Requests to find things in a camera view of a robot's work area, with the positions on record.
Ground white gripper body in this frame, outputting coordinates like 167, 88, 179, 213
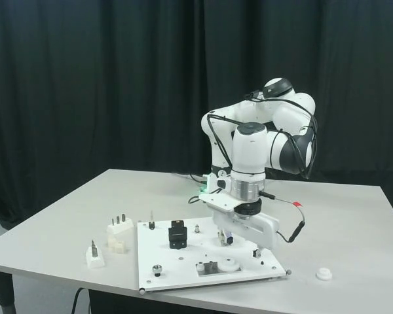
212, 211, 280, 251

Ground white large gear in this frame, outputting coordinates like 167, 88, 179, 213
219, 258, 240, 273

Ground black D-SUB plug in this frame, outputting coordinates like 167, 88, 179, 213
168, 220, 188, 251

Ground white task board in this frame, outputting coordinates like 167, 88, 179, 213
136, 214, 292, 293

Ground white wide peg holder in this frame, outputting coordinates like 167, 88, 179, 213
105, 218, 134, 236

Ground cream block holder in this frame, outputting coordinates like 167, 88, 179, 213
107, 232, 130, 254

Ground white small peg holder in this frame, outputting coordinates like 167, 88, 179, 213
84, 247, 105, 269

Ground black curtains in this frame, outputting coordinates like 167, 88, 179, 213
0, 0, 393, 226

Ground dark table leg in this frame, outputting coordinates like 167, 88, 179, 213
0, 268, 16, 314

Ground flat white mount plate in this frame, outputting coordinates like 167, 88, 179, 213
199, 192, 238, 213

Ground silver flange ring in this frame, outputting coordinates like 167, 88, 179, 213
231, 178, 266, 200

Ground thin black rod on wire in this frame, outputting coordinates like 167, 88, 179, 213
260, 191, 307, 244

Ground black base cable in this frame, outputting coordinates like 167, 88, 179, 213
172, 171, 206, 184

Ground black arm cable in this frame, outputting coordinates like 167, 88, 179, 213
206, 90, 318, 180

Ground black cable under table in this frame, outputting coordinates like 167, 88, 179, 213
72, 287, 89, 314

